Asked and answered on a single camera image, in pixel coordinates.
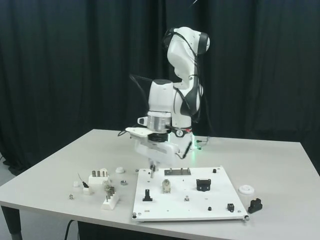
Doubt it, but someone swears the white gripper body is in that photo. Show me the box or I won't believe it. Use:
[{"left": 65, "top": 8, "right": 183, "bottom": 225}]
[{"left": 133, "top": 138, "right": 181, "bottom": 164}]

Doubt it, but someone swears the flat white mounting plate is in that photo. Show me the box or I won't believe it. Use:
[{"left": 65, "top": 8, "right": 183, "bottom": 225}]
[{"left": 124, "top": 126, "right": 151, "bottom": 138}]

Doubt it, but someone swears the white task board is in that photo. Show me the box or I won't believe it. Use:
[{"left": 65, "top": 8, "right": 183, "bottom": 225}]
[{"left": 131, "top": 164, "right": 250, "bottom": 223}]

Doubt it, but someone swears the white block peg holder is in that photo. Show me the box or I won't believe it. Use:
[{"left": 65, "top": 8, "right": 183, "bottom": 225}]
[{"left": 88, "top": 174, "right": 111, "bottom": 187}]

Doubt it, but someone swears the white sloped peg holder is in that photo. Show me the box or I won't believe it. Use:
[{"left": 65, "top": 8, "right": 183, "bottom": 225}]
[{"left": 100, "top": 192, "right": 120, "bottom": 211}]

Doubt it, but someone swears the black waterproof plug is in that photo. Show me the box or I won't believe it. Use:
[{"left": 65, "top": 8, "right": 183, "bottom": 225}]
[{"left": 77, "top": 172, "right": 90, "bottom": 190}]

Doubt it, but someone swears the white large gear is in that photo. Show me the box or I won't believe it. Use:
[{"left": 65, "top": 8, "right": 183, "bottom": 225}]
[{"left": 237, "top": 184, "right": 256, "bottom": 204}]

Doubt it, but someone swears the black D-SUB plug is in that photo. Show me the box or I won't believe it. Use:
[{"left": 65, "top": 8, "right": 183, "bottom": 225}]
[{"left": 247, "top": 197, "right": 264, "bottom": 214}]

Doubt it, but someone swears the black curtain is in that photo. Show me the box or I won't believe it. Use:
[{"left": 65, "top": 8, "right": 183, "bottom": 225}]
[{"left": 0, "top": 0, "right": 320, "bottom": 173}]

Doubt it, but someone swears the dark table leg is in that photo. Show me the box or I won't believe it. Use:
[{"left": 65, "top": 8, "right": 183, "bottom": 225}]
[{"left": 0, "top": 205, "right": 21, "bottom": 240}]

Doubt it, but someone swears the silver wrist ring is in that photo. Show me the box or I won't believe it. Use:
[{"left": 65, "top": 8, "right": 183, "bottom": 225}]
[{"left": 145, "top": 113, "right": 173, "bottom": 134}]

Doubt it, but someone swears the black base cable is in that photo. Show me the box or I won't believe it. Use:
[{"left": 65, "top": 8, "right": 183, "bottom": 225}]
[{"left": 194, "top": 135, "right": 211, "bottom": 151}]

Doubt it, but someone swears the black camera cable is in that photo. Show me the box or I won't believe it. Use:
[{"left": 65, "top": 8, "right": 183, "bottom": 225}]
[{"left": 129, "top": 73, "right": 152, "bottom": 101}]

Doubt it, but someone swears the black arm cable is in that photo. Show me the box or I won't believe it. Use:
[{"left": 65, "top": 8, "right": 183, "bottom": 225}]
[{"left": 162, "top": 27, "right": 204, "bottom": 124}]

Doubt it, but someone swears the black cable under table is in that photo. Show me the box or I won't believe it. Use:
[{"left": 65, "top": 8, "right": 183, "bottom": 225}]
[{"left": 64, "top": 219, "right": 76, "bottom": 240}]

